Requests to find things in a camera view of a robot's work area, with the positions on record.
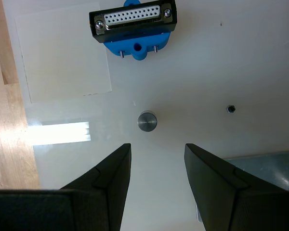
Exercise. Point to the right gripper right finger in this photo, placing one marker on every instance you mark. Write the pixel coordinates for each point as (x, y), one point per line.
(231, 204)

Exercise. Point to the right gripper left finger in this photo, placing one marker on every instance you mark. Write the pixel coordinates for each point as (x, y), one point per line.
(98, 204)

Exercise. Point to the silver 16mm metal cylinder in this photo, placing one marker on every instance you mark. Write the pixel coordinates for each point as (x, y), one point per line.
(147, 122)

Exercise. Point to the white taskboard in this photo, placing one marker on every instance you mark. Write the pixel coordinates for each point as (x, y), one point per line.
(183, 84)

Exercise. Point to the pale rectangular sheet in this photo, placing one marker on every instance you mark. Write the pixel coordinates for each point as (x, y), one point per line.
(62, 60)

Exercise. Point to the blue round holder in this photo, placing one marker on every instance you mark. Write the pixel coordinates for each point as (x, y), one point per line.
(125, 47)

